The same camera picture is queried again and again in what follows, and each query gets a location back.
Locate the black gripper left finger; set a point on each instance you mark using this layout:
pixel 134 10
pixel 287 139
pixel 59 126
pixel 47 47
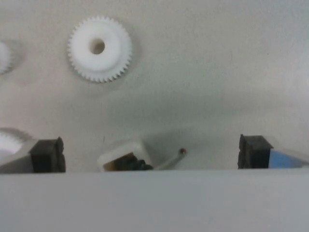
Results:
pixel 47 157

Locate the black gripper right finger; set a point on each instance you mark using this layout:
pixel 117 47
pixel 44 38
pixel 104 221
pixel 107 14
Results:
pixel 254 154

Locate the white USB plug holder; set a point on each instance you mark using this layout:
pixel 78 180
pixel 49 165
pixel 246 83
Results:
pixel 125 148

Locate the white large gear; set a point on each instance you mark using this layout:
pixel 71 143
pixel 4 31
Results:
pixel 7 145

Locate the white small gear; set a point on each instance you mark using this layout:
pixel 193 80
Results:
pixel 3 58

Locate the white medium gear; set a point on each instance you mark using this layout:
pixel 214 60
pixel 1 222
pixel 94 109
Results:
pixel 79 48

